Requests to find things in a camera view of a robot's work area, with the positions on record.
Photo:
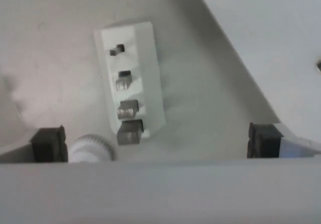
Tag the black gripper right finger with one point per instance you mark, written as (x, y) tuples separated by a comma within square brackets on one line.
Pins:
[(263, 141)]

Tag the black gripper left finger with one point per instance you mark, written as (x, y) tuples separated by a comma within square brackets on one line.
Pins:
[(47, 144)]

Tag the large metal square peg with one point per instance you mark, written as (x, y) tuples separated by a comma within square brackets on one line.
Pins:
[(129, 133)]

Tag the medium metal square peg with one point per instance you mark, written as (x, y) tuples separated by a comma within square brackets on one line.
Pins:
[(127, 110)]

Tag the small metal square peg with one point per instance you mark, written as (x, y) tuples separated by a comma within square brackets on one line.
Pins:
[(123, 79)]

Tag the white square peg holder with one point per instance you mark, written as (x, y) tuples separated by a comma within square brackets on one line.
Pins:
[(130, 65)]

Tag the tiny metal square peg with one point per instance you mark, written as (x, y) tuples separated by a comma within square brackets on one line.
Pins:
[(117, 49)]

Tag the white small gear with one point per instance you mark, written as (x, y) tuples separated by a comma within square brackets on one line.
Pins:
[(91, 150)]

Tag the white task board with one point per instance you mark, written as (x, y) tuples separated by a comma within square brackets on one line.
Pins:
[(270, 33)]

